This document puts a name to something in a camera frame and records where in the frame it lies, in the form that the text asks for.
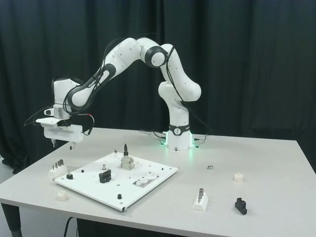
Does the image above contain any black table leg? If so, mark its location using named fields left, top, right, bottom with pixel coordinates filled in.
left=0, top=202, right=20, bottom=237

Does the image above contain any black forearm cable bundle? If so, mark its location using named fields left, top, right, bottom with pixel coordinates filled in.
left=24, top=37, right=139, bottom=129

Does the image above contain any black curtain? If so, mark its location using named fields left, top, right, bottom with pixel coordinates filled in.
left=0, top=0, right=316, bottom=173

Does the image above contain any black upper arm cable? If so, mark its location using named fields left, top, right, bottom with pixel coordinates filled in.
left=164, top=46, right=214, bottom=137

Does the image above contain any black base cable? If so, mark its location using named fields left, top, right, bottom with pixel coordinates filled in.
left=152, top=130, right=169, bottom=139
left=192, top=134, right=209, bottom=143

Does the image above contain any thin black rod on wire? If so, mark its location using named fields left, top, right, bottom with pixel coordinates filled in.
left=71, top=113, right=95, bottom=136

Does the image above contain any white round peg holder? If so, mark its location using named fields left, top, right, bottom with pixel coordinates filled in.
left=192, top=194, right=209, bottom=205

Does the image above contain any black cable under table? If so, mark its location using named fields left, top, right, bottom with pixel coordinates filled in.
left=64, top=216, right=76, bottom=237

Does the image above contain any black D-SUB plug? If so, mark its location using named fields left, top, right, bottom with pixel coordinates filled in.
left=234, top=197, right=248, bottom=210

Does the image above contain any white task board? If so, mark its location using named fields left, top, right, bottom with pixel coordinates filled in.
left=53, top=151, right=180, bottom=212

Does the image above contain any small white stepped holder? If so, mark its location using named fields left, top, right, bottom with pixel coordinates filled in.
left=56, top=190, right=70, bottom=202

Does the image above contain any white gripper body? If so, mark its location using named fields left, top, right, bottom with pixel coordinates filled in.
left=43, top=124, right=83, bottom=144

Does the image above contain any white square peg holder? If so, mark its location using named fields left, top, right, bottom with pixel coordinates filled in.
left=50, top=165, right=69, bottom=176

